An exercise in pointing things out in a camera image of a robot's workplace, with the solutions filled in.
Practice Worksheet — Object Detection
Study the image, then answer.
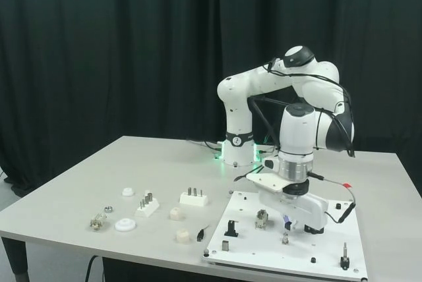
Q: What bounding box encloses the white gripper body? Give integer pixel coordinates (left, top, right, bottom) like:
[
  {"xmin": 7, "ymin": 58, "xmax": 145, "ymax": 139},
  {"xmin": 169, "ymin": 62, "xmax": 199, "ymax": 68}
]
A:
[{"xmin": 258, "ymin": 190, "xmax": 328, "ymax": 233}]

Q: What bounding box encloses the white task board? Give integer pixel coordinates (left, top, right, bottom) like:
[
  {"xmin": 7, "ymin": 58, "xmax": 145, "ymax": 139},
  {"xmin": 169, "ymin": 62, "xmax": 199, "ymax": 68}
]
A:
[{"xmin": 201, "ymin": 190, "xmax": 369, "ymax": 280}]

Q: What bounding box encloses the flat white mounting plate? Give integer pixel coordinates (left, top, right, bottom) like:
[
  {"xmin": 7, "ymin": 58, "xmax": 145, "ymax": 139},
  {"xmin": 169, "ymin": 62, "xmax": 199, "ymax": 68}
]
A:
[{"xmin": 247, "ymin": 172, "xmax": 290, "ymax": 194}]

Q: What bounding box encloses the small white wrist box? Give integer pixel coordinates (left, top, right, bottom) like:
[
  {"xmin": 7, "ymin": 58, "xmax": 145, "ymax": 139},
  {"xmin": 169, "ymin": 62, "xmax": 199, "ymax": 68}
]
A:
[{"xmin": 262, "ymin": 157, "xmax": 282, "ymax": 171}]

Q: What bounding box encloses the black USB plug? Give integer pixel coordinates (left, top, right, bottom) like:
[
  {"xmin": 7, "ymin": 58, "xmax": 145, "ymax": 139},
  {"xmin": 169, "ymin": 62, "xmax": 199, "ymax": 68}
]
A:
[{"xmin": 196, "ymin": 224, "xmax": 211, "ymax": 242}]

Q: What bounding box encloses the white square peg holder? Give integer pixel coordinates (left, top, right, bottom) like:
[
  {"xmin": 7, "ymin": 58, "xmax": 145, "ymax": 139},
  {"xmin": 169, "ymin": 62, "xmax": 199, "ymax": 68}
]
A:
[{"xmin": 179, "ymin": 191, "xmax": 210, "ymax": 208}]

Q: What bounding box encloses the white round peg holder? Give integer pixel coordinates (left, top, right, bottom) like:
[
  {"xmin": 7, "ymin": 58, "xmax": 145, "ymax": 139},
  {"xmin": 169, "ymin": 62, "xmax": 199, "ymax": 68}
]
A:
[{"xmin": 135, "ymin": 196, "xmax": 161, "ymax": 219}]

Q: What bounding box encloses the white large gear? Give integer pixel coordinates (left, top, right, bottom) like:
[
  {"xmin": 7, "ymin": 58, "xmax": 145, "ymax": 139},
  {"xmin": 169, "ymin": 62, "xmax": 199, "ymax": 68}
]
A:
[{"xmin": 114, "ymin": 217, "xmax": 138, "ymax": 233}]

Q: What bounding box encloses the black curtain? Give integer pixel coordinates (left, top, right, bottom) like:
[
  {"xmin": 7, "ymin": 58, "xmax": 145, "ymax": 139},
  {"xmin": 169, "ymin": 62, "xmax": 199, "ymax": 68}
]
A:
[{"xmin": 0, "ymin": 0, "xmax": 422, "ymax": 186}]

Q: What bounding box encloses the dark table leg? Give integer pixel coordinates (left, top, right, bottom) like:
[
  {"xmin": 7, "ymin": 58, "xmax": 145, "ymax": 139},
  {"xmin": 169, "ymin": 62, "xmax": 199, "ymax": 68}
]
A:
[{"xmin": 1, "ymin": 237, "xmax": 28, "ymax": 282}]

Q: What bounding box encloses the thin black rod on wire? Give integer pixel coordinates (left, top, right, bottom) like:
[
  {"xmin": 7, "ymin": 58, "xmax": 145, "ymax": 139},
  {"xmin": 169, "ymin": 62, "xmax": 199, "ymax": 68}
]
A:
[{"xmin": 308, "ymin": 172, "xmax": 358, "ymax": 224}]

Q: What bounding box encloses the silver wrist ring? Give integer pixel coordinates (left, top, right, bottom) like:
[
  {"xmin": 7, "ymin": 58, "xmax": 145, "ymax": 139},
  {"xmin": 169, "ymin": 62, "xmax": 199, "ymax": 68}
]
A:
[{"xmin": 278, "ymin": 157, "xmax": 313, "ymax": 183}]

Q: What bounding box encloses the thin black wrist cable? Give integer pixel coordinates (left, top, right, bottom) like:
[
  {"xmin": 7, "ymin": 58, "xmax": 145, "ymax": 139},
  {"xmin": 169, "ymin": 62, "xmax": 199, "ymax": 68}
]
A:
[{"xmin": 234, "ymin": 165, "xmax": 265, "ymax": 183}]

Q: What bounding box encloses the black base cable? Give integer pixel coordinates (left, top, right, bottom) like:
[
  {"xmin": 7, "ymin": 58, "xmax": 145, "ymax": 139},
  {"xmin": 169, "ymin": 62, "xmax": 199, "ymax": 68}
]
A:
[{"xmin": 186, "ymin": 138, "xmax": 226, "ymax": 152}]

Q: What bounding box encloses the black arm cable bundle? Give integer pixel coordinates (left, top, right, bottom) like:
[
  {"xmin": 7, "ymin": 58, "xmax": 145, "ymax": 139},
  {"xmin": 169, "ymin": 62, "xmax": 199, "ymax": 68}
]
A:
[{"xmin": 249, "ymin": 96, "xmax": 281, "ymax": 156}]

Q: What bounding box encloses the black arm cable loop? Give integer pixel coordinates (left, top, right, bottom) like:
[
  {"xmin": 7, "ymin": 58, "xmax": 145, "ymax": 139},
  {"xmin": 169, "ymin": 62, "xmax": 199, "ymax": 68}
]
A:
[{"xmin": 262, "ymin": 57, "xmax": 356, "ymax": 159}]

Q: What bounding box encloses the black cable under table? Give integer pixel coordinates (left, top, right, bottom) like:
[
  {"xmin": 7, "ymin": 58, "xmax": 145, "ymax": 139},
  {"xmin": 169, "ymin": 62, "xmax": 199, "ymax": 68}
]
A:
[{"xmin": 86, "ymin": 254, "xmax": 102, "ymax": 282}]

